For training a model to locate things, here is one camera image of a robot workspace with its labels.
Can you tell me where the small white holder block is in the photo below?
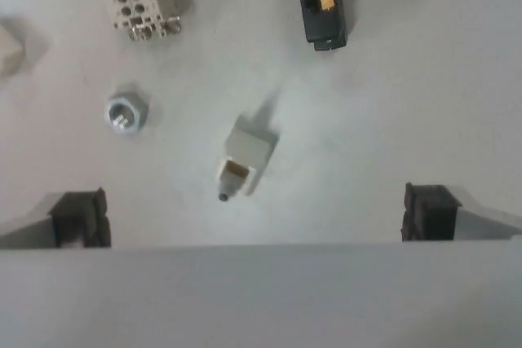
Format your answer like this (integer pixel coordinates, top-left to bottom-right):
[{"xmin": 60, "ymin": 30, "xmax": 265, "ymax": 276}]
[{"xmin": 0, "ymin": 17, "xmax": 27, "ymax": 81}]

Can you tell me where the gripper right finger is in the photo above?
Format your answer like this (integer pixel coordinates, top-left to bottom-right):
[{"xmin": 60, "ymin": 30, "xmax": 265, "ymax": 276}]
[{"xmin": 400, "ymin": 182, "xmax": 522, "ymax": 244}]

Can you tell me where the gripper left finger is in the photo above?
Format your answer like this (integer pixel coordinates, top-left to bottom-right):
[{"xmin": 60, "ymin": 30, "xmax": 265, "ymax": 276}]
[{"xmin": 0, "ymin": 187, "xmax": 113, "ymax": 250}]

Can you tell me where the white Ethernet plug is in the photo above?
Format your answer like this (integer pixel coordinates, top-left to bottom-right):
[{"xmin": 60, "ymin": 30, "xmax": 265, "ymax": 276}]
[{"xmin": 215, "ymin": 153, "xmax": 263, "ymax": 205}]

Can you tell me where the metal hex bolt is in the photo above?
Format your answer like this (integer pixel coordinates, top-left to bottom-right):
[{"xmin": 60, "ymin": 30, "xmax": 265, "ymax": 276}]
[{"xmin": 103, "ymin": 92, "xmax": 149, "ymax": 138}]

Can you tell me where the white Ethernet plug holder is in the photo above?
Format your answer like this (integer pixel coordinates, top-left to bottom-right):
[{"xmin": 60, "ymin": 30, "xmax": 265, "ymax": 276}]
[{"xmin": 224, "ymin": 114, "xmax": 281, "ymax": 172}]

